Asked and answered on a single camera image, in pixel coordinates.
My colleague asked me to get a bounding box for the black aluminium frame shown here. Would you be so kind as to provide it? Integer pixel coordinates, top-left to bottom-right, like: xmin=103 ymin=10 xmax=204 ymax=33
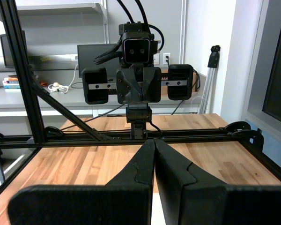
xmin=0 ymin=0 xmax=281 ymax=202

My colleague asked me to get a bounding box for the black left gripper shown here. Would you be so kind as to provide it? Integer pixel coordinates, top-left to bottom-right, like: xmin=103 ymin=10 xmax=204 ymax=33
xmin=81 ymin=62 xmax=194 ymax=105

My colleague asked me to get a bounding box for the white wall conduit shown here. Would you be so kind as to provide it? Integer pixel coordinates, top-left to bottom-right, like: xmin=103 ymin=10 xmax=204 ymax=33
xmin=179 ymin=0 xmax=187 ymax=64

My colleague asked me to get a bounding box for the dark monitor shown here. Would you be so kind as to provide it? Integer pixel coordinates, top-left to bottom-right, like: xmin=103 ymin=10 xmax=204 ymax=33
xmin=77 ymin=44 xmax=122 ymax=79
xmin=0 ymin=30 xmax=28 ymax=70

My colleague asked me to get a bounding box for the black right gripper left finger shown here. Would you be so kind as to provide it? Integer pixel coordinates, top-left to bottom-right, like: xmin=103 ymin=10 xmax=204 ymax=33
xmin=7 ymin=138 xmax=155 ymax=225

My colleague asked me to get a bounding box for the white cable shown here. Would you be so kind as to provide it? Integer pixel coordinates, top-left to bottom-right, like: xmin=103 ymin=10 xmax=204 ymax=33
xmin=48 ymin=63 xmax=80 ymax=95

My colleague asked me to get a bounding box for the white board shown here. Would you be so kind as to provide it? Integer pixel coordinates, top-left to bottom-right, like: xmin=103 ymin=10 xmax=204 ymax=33
xmin=152 ymin=192 xmax=166 ymax=225

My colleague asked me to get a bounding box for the braided black cable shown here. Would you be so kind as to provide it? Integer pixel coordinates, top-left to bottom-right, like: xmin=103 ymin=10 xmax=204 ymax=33
xmin=94 ymin=45 xmax=123 ymax=66

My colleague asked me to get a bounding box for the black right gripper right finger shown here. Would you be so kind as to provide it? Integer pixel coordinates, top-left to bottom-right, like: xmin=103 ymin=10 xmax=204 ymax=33
xmin=155 ymin=139 xmax=281 ymax=225

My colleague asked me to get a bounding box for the grey desk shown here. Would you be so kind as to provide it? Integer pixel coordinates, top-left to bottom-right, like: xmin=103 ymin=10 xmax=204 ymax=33
xmin=0 ymin=70 xmax=208 ymax=118

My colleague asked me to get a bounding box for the white wall shelf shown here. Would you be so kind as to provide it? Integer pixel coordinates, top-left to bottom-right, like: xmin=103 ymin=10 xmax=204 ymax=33
xmin=0 ymin=2 xmax=110 ymax=45

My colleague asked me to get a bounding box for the aluminium stand with black head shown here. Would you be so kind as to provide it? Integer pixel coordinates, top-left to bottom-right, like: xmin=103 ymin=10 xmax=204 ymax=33
xmin=200 ymin=45 xmax=222 ymax=115

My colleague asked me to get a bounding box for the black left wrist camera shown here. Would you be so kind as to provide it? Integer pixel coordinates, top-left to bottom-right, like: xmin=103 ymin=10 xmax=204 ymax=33
xmin=122 ymin=38 xmax=152 ymax=64

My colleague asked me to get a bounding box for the stack of books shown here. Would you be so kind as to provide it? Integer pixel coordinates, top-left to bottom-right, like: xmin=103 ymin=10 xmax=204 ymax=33
xmin=2 ymin=77 xmax=21 ymax=91

